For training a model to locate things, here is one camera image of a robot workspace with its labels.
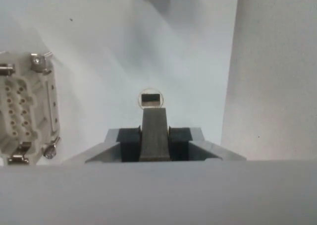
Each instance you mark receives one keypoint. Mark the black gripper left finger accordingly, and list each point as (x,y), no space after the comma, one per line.
(128,145)

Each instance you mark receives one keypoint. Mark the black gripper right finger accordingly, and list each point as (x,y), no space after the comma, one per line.
(179,145)

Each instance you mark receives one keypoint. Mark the metal square peg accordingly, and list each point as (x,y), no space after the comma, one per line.
(154,135)

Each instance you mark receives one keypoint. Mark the white task board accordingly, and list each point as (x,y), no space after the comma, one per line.
(99,61)

